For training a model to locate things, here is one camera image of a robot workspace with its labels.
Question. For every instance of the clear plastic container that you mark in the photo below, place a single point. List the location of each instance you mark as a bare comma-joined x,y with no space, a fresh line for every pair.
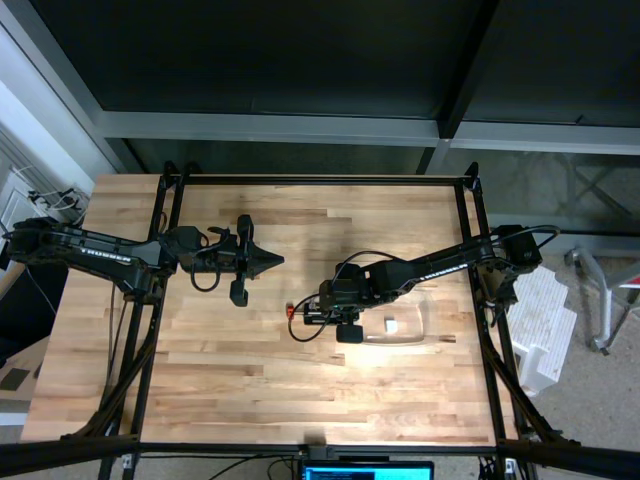
410,332

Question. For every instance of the red RCA connector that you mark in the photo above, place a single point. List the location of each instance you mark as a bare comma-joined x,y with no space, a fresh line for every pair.
289,311

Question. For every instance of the black metal frame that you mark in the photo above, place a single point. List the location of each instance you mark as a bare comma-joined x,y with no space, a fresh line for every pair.
225,445

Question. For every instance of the laptop screen blue edge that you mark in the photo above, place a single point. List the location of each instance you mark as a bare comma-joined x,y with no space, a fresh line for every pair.
365,472

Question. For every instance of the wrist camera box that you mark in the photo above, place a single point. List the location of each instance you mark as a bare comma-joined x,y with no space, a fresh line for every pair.
346,273
185,236

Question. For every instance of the small white part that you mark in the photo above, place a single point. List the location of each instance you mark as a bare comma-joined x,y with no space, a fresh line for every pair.
391,325

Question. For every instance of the black low camera box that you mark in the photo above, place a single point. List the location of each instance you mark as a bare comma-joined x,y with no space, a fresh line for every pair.
318,448

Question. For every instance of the silver chair base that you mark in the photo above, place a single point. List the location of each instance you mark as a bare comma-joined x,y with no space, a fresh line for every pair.
600,300

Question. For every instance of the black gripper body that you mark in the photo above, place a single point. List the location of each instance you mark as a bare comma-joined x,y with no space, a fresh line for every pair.
347,300
220,260

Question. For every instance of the white plastic step stool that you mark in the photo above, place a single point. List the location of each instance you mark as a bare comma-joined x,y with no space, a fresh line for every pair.
542,330

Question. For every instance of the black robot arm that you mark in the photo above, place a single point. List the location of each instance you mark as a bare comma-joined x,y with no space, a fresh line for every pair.
100,250
440,265

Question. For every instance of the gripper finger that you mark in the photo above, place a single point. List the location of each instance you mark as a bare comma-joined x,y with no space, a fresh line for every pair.
260,264
260,254

